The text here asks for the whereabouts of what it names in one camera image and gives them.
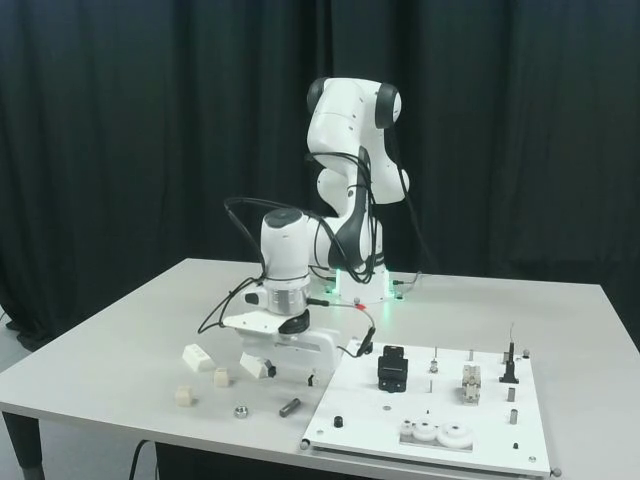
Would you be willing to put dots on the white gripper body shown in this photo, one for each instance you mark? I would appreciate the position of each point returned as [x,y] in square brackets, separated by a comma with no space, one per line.
[310,352]

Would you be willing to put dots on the metal round peg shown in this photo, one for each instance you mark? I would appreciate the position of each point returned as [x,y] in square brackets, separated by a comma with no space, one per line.
[512,416]
[289,406]

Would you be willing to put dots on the white small gear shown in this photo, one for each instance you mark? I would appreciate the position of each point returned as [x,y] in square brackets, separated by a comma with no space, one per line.
[406,427]

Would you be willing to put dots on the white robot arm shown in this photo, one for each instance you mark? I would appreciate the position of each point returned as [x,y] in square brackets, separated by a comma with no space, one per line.
[340,125]

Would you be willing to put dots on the white medium gear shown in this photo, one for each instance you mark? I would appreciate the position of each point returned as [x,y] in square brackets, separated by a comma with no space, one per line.
[425,431]

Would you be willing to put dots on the white large gear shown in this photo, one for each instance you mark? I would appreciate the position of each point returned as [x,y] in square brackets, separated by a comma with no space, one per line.
[455,434]

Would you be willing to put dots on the white holder with holes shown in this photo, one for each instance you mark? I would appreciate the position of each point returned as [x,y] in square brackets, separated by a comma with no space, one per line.
[252,367]
[197,356]

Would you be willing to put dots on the small black knob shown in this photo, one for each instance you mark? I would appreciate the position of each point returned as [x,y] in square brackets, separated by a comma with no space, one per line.
[338,421]

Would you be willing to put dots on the cream cube holder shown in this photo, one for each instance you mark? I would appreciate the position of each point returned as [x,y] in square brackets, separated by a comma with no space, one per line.
[221,377]
[183,396]

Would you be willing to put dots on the white task board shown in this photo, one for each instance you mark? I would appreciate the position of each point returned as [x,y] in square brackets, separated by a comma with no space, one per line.
[360,400]

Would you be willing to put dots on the metal hex nut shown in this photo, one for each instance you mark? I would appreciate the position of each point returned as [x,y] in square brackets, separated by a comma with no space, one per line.
[236,412]

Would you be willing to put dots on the flat white mounting plate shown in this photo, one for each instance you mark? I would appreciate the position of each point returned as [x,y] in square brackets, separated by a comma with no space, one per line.
[252,323]

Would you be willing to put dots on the black D-SUB plug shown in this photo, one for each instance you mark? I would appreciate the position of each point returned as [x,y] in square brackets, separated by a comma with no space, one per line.
[390,374]

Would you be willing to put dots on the metal BNC plug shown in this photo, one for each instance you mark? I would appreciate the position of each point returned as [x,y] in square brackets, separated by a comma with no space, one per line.
[434,369]

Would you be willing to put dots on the black waterproof plug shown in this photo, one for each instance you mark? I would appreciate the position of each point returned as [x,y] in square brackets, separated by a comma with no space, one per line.
[510,372]

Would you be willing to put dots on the metal square peg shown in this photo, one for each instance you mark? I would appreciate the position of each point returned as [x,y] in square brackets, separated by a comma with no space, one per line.
[511,394]

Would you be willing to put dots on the black table leg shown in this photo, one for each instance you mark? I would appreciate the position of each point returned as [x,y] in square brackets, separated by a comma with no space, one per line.
[22,442]

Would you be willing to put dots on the black curtains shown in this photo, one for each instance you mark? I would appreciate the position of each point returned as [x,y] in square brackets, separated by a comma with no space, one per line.
[150,125]

